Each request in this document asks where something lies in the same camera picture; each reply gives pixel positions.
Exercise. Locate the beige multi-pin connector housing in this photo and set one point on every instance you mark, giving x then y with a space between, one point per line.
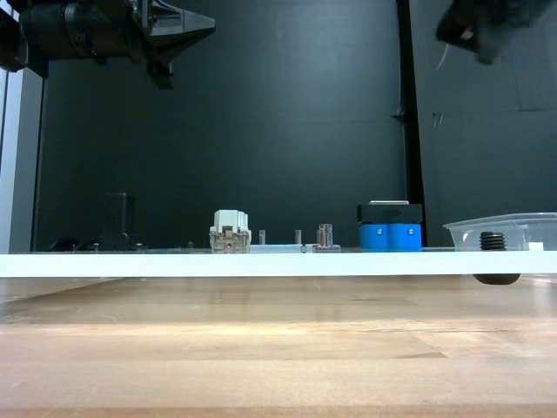
230 235

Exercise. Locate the black socket block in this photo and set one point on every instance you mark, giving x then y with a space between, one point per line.
116 217

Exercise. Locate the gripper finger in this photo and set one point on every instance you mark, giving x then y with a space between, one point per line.
174 45
191 24

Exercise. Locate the clear plastic tub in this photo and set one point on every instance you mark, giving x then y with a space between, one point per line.
461 235

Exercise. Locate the black round screw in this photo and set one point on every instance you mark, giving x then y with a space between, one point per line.
492 240

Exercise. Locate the aluminium block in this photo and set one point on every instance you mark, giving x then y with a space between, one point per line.
278 249

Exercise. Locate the small black rounded part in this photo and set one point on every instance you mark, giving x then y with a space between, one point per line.
65 244

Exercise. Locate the white taskboard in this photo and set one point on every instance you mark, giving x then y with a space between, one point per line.
261 265

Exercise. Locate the small silver post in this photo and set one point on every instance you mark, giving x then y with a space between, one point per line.
298 236
262 236

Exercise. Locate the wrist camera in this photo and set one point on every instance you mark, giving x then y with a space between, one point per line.
454 26

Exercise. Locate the small metal connector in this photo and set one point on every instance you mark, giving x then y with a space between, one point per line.
325 237

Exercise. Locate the black rubber board foot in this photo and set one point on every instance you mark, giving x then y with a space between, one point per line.
496 278

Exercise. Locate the black room pillar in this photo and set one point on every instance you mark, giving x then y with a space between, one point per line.
413 165

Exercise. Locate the blue D-sub connector mount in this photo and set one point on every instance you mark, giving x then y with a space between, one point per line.
389 237

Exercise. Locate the small white connector part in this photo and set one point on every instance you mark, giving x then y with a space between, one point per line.
536 246

